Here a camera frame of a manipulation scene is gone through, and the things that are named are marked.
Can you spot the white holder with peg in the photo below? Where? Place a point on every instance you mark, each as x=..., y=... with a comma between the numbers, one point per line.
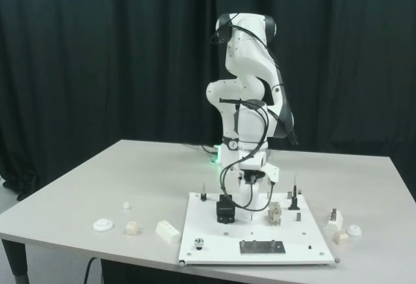
x=335, y=224

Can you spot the small black plug with pin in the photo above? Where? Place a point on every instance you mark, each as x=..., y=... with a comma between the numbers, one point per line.
x=203, y=196

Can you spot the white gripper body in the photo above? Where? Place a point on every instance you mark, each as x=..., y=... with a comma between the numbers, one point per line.
x=247, y=196

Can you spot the dark table leg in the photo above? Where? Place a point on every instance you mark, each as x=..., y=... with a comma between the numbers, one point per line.
x=13, y=261

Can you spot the black curtain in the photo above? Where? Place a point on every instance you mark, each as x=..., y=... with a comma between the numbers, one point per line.
x=97, y=53

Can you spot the white long peg holder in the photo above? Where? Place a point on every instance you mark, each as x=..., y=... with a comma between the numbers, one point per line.
x=168, y=231

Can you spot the white medium gear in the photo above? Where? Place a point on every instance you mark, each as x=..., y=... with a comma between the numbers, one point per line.
x=354, y=230

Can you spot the white task board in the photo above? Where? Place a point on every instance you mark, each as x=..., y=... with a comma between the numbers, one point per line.
x=260, y=232

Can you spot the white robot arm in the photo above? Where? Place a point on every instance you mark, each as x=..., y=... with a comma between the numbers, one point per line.
x=247, y=56

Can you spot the metal ribbed round plug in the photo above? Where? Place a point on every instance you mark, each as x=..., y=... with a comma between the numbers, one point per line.
x=199, y=243

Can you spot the white small gear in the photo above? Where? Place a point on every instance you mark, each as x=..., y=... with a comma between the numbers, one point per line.
x=126, y=205

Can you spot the black D-SUB plug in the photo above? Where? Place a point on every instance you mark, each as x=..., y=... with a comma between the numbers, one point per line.
x=225, y=211

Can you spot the metal peg in holder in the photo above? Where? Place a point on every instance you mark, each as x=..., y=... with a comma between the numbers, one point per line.
x=333, y=214

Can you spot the beige cube holder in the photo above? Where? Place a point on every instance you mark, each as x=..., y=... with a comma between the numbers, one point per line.
x=132, y=228
x=340, y=237

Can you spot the white large gear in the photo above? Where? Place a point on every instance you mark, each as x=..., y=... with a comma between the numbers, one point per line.
x=102, y=225

